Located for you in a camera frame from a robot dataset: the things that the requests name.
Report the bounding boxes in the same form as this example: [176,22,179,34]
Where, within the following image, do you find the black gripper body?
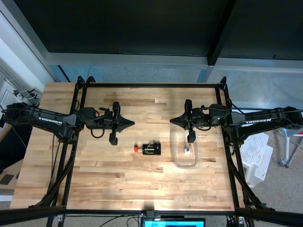
[91,102,123,146]
[184,99,211,144]

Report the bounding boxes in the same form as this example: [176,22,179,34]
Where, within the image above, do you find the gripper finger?
[169,113,187,122]
[119,123,135,132]
[169,121,187,130]
[119,114,135,124]

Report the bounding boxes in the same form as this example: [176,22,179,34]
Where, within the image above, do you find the clear plastic tub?
[169,129,203,170]

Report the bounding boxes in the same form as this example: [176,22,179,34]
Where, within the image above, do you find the black clamp with red knob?
[134,142,162,156]

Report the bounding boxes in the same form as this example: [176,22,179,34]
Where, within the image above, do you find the white stepped foam block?
[240,132,274,189]

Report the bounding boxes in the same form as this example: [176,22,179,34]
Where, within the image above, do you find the laptop screen with blue edge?
[142,218,206,227]

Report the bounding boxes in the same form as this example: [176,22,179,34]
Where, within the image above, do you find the brown cardboard box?
[0,158,24,190]

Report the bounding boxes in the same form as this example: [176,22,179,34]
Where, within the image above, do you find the thin silver wire leads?
[144,140,157,151]

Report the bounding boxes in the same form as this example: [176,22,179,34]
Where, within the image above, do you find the black aluminium frame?
[0,75,276,227]

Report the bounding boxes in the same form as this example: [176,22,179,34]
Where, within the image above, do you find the white cable bundle with plugs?
[11,87,41,101]

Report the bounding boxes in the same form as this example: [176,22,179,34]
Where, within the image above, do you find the small black camera box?
[141,208,157,218]

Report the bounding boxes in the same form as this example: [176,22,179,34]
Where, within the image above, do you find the grey metal chair frame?
[276,127,303,169]

